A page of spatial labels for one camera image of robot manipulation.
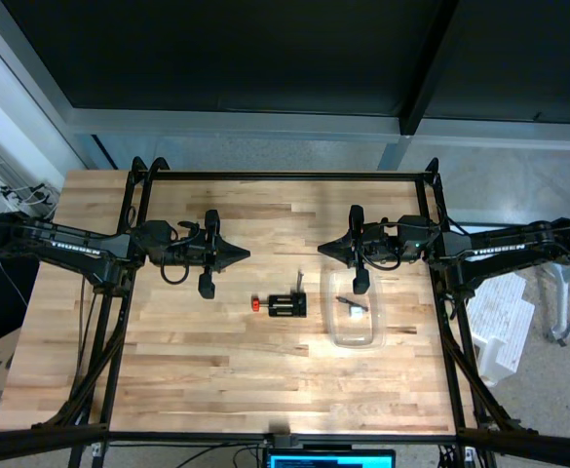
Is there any clear plastic container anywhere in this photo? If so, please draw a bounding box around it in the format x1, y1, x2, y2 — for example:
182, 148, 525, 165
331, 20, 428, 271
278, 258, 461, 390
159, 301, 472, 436
323, 269, 388, 351

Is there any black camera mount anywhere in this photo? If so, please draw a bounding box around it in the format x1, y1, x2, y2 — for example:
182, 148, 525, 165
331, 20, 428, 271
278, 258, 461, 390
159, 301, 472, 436
269, 422, 299, 448

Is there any white foam block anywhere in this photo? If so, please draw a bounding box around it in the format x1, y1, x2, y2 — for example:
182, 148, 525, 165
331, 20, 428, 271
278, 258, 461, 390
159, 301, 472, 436
465, 271, 535, 389

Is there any grey metal stand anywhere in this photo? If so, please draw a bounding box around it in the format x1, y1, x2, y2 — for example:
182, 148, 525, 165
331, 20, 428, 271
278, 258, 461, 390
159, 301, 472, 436
543, 262, 570, 348

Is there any black metal frame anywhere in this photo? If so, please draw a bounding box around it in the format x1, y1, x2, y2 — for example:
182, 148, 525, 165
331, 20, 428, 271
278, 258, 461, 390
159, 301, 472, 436
0, 155, 570, 468

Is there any black vise with orange knob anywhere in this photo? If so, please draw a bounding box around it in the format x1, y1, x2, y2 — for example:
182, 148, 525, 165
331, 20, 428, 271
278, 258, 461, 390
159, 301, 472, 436
250, 293, 310, 319

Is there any white and black cable bundle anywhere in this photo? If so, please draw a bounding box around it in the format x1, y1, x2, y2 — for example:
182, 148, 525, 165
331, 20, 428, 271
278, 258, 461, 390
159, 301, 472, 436
0, 181, 56, 207

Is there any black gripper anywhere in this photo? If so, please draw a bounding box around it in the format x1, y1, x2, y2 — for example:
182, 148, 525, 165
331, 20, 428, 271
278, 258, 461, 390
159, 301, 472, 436
194, 209, 252, 299
317, 205, 378, 296

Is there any laptop screen with blue edge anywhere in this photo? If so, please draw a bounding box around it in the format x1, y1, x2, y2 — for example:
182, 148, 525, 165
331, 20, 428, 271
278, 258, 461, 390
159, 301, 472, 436
263, 448, 397, 468

